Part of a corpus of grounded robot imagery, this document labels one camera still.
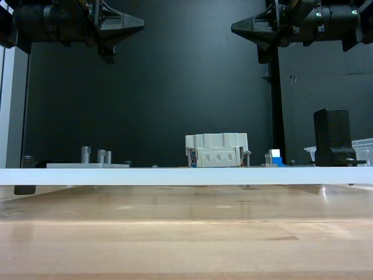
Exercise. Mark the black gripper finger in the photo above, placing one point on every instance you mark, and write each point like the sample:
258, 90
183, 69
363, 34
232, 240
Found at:
116, 36
262, 37
259, 23
116, 20

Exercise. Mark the silver metal bar clamp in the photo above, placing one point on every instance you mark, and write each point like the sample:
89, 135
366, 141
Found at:
86, 156
100, 157

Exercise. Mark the black connector socket housing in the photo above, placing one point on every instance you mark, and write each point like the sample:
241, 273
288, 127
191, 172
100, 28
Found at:
332, 134

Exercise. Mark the small white terminal connector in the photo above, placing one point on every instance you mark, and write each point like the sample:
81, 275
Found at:
275, 153

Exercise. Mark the beige multi-pin connector housing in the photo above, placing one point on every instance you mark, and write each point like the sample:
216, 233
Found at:
215, 157

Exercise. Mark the clear plastic tub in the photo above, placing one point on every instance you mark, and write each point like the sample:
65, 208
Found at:
364, 148

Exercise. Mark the white task board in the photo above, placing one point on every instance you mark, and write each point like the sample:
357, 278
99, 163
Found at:
186, 176

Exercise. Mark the black rubber board foot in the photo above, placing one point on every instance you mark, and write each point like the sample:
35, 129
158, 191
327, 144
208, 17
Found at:
24, 190

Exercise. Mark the black wall post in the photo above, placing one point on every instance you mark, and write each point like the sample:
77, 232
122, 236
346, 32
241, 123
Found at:
277, 116

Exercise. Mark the grey metal base plate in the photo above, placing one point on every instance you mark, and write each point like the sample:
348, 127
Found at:
73, 166

